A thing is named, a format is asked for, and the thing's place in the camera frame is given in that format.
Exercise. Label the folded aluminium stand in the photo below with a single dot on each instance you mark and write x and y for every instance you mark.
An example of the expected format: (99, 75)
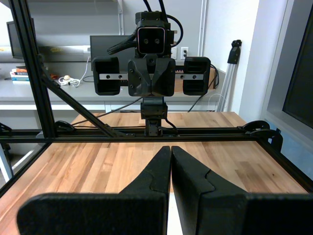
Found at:
(230, 80)

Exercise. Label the small orange tool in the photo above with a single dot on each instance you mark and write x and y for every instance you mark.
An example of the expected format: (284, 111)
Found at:
(52, 76)

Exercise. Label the white wall outlet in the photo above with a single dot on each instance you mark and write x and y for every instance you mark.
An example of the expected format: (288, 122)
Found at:
(173, 52)
(184, 53)

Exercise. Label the black computer monitor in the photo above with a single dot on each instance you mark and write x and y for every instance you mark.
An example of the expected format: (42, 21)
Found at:
(97, 49)
(14, 41)

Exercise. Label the black frame corner bracket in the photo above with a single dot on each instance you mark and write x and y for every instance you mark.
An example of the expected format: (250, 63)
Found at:
(3, 127)
(255, 124)
(63, 124)
(274, 139)

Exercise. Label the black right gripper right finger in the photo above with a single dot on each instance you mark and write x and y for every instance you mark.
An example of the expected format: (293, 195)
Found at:
(244, 215)

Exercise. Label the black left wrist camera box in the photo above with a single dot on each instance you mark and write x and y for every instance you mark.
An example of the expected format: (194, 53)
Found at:
(150, 41)

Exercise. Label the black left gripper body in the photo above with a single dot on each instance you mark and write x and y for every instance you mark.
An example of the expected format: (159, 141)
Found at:
(106, 68)

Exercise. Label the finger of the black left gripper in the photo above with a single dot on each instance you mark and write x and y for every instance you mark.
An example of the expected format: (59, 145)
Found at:
(137, 80)
(166, 80)

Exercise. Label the black aluminium table frame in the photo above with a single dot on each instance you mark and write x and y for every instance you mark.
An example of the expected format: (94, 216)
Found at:
(31, 73)

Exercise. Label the grey office desk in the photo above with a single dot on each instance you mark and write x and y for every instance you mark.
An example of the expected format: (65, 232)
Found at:
(49, 93)

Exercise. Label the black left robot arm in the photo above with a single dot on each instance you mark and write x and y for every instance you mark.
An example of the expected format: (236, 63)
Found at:
(154, 110)

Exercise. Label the stack of books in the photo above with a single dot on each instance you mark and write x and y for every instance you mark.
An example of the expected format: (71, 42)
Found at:
(19, 76)

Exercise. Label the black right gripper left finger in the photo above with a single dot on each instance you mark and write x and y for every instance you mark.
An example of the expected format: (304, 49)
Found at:
(97, 215)

